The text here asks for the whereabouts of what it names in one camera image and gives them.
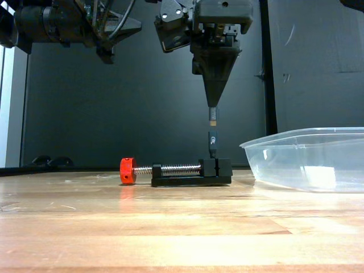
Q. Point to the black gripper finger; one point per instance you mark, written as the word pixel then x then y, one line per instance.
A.
pixel 216 71
pixel 128 28
pixel 196 65
pixel 106 55

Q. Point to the dark USB-C socket adapter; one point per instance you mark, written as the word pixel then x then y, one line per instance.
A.
pixel 213 142

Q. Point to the black vise with orange knob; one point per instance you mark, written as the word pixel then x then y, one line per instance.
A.
pixel 219 169

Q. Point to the clear plastic tub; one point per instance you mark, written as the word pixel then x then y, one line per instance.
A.
pixel 284 170

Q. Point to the small white block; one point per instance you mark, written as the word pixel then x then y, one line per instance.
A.
pixel 318 176

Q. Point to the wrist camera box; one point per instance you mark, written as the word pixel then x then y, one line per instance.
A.
pixel 173 31

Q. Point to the black arched bracket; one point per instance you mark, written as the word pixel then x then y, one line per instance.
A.
pixel 41 160
pixel 61 161

